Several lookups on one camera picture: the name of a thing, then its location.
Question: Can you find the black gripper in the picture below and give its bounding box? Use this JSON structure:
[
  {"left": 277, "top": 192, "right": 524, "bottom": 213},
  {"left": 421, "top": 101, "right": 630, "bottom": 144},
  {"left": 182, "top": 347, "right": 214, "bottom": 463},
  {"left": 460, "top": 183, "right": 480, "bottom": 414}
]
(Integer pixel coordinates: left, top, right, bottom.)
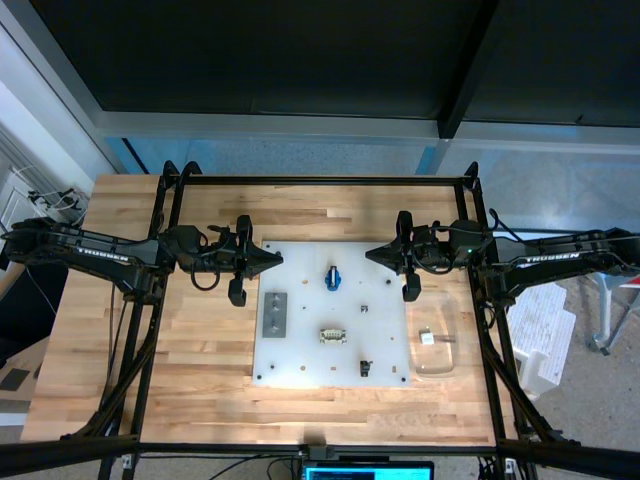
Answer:
[
  {"left": 366, "top": 210, "right": 445, "bottom": 303},
  {"left": 209, "top": 214, "right": 285, "bottom": 308}
]

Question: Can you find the beige multi-pin connector housing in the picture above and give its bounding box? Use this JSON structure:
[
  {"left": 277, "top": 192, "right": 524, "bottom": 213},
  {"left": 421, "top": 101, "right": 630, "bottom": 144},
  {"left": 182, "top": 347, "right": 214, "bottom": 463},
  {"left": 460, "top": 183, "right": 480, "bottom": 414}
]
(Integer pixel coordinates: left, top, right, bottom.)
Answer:
[{"left": 318, "top": 326, "right": 350, "bottom": 346}]

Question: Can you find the grey metal plate with pegs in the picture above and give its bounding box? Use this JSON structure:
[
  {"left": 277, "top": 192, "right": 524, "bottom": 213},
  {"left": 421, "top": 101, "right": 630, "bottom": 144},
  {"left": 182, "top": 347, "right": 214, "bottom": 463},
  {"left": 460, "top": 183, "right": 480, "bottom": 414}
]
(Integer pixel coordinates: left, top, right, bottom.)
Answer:
[{"left": 261, "top": 290, "right": 290, "bottom": 341}]

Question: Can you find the white task board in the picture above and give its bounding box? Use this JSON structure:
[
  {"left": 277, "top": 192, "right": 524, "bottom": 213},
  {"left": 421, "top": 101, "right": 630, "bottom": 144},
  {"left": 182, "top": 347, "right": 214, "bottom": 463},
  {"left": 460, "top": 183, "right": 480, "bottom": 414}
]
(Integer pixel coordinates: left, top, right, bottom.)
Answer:
[{"left": 253, "top": 239, "right": 412, "bottom": 389}]

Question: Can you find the clear plastic tub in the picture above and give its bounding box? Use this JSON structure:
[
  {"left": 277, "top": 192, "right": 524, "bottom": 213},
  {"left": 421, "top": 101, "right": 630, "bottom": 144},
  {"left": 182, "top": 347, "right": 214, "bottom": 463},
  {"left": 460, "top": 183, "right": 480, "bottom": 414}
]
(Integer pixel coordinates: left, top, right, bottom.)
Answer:
[{"left": 408, "top": 292, "right": 459, "bottom": 384}]

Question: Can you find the white foam packing block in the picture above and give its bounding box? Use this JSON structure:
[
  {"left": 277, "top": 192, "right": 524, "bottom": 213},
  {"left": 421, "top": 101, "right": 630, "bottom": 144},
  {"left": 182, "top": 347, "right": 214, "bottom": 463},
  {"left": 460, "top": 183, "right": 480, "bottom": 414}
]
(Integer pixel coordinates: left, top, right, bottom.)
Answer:
[{"left": 505, "top": 287, "right": 577, "bottom": 402}]

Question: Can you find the screen with blue edge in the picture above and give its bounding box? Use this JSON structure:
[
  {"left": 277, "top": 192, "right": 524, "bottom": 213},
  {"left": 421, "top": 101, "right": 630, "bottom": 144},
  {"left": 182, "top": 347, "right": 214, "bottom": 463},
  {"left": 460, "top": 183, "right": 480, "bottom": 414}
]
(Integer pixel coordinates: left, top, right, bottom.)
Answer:
[{"left": 301, "top": 460, "right": 435, "bottom": 480}]

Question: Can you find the grey metal stand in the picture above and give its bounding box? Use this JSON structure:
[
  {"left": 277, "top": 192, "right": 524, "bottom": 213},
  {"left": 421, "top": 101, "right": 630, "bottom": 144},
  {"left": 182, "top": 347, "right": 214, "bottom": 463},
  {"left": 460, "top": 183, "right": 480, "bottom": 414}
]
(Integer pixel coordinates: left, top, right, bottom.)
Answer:
[{"left": 587, "top": 272, "right": 640, "bottom": 357}]

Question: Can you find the brown cardboard box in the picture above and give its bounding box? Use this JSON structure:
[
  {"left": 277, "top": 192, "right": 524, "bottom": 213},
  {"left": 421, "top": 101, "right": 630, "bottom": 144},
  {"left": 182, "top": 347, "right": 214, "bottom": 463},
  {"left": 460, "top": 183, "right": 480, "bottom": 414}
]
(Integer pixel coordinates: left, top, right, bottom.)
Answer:
[{"left": 0, "top": 335, "right": 54, "bottom": 404}]

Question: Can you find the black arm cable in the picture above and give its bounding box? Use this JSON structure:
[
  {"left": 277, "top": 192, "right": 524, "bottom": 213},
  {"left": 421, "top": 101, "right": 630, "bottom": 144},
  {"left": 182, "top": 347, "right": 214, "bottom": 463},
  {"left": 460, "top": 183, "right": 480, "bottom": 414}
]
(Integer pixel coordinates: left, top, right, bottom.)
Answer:
[
  {"left": 487, "top": 209, "right": 524, "bottom": 244},
  {"left": 190, "top": 264, "right": 222, "bottom": 293}
]

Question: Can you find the blue connector mount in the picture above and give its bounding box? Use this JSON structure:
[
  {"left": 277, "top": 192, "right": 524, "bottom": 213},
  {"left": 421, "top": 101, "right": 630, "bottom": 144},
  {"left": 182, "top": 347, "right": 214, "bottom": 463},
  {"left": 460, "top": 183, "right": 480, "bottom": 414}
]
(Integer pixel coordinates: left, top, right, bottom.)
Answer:
[{"left": 322, "top": 264, "right": 344, "bottom": 292}]

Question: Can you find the black table-level camera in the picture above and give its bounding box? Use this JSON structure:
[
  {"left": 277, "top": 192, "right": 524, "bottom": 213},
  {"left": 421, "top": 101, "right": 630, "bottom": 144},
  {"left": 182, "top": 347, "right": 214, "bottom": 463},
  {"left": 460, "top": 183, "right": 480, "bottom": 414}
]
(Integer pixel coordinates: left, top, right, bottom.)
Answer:
[{"left": 298, "top": 436, "right": 335, "bottom": 464}]

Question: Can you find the black wall post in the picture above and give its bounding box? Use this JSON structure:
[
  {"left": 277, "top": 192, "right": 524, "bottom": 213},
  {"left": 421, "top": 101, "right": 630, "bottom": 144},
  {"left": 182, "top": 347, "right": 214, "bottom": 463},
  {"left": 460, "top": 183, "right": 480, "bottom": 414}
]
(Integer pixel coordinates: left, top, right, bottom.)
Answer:
[{"left": 437, "top": 0, "right": 501, "bottom": 140}]

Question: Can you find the white coiled cable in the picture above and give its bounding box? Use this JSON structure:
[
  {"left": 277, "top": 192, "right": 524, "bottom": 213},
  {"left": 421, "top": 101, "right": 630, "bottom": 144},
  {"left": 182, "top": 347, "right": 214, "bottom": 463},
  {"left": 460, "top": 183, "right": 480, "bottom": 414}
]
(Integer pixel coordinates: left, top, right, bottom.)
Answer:
[{"left": 27, "top": 187, "right": 84, "bottom": 211}]

